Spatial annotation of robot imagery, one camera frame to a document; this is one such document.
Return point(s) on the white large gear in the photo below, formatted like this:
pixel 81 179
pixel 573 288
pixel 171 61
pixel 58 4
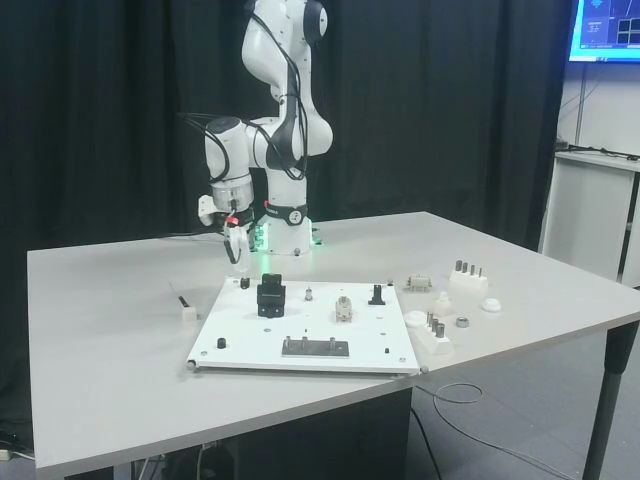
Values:
pixel 413 318

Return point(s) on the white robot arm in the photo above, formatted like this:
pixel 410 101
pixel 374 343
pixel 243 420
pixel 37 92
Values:
pixel 290 200

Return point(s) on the white task board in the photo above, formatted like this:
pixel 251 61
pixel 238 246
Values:
pixel 300 325

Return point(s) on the small metal round peg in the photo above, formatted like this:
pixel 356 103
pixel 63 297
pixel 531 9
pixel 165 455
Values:
pixel 428 318

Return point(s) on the metal bolt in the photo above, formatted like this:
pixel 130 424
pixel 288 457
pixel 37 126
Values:
pixel 462 322

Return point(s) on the black rod with red tag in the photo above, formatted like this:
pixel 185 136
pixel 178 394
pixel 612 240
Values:
pixel 231 220

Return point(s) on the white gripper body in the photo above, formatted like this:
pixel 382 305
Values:
pixel 242 250

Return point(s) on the black curtain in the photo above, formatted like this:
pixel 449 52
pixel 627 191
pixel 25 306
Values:
pixel 100 125

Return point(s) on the black D-SUB plug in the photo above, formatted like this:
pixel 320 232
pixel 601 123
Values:
pixel 270 300

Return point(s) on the blue monitor screen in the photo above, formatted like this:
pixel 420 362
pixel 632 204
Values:
pixel 607 30

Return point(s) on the large metal round peg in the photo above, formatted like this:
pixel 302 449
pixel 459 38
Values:
pixel 442 330

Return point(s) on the small white plug holder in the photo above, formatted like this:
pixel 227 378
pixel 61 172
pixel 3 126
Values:
pixel 188 315

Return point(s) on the beige waterproof plug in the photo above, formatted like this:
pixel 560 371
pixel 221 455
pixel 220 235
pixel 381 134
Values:
pixel 415 282

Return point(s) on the medium metal round peg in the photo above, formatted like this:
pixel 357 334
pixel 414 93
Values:
pixel 435 323

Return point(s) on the white square peg holder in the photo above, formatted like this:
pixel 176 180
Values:
pixel 467 287

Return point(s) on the white cabinet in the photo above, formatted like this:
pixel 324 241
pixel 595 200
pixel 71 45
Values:
pixel 590 215

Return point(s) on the metal BNC plug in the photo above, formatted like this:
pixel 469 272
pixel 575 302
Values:
pixel 308 295

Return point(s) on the white Ethernet plug holder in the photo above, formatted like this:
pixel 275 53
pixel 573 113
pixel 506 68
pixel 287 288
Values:
pixel 443 307

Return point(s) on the white small gear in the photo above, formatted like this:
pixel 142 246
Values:
pixel 442 295

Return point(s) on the white medium gear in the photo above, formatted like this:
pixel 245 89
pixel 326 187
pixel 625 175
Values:
pixel 492 305

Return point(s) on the white round peg holder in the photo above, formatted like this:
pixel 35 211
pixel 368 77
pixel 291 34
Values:
pixel 432 345

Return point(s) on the black table leg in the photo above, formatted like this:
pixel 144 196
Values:
pixel 607 400

